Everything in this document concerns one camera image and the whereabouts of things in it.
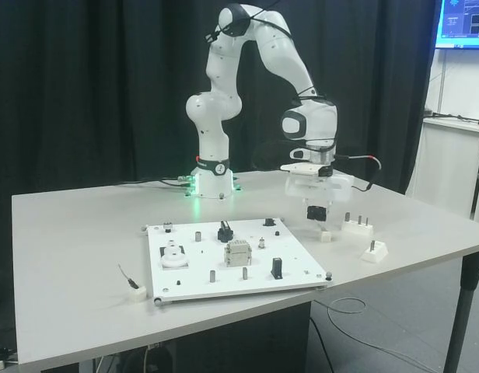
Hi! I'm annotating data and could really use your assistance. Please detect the white task board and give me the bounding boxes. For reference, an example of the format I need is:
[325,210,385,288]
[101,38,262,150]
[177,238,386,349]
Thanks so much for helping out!
[138,217,334,308]

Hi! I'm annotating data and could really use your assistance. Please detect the white large gear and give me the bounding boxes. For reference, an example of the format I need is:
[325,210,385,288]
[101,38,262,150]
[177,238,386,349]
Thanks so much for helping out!
[161,254,188,270]

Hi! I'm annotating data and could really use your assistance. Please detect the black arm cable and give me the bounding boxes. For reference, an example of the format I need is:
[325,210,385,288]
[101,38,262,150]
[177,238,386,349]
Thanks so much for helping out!
[203,3,337,106]

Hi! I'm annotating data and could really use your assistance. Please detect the white stepped peg holder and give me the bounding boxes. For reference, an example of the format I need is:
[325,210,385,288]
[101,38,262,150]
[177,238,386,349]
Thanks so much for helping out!
[340,219,375,235]

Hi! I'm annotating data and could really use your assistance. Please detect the grey metal connector block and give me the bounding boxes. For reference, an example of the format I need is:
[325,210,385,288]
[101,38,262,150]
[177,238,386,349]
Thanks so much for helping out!
[222,242,251,268]

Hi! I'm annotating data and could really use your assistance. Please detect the white cabinet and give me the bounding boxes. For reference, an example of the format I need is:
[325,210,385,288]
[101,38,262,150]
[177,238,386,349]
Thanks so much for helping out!
[404,112,479,226]

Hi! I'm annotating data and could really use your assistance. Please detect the black D-SUB plug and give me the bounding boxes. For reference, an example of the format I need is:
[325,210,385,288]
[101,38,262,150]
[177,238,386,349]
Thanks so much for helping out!
[217,220,235,240]

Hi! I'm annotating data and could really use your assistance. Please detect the grey floor cable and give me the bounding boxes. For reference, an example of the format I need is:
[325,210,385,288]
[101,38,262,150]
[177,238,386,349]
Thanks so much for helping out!
[311,297,368,373]

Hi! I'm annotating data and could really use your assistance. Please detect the black floor cable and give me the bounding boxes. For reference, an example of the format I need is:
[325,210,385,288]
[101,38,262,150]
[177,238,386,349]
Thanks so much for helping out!
[309,316,330,373]

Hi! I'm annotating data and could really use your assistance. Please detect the blue screen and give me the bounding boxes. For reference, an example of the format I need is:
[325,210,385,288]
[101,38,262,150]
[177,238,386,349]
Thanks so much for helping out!
[433,0,479,51]

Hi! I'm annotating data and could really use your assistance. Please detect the black table leg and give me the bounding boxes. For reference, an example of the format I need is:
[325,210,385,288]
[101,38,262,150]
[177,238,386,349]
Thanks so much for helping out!
[443,252,479,373]

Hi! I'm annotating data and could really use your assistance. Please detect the black base cables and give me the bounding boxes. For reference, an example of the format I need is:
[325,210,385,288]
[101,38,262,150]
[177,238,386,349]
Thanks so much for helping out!
[159,176,197,192]

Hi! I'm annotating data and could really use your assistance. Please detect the black curtain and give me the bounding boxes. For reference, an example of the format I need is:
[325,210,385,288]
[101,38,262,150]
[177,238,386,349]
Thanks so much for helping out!
[0,0,439,199]

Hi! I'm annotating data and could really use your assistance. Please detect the white long peg holder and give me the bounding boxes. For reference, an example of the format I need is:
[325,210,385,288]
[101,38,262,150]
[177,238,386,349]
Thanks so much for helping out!
[359,243,389,263]

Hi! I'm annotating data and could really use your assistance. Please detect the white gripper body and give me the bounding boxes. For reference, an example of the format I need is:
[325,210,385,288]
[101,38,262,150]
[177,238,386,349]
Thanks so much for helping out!
[284,174,355,205]

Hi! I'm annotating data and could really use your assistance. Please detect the black plug with thin cable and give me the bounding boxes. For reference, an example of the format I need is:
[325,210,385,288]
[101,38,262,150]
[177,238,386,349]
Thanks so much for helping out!
[117,263,142,291]

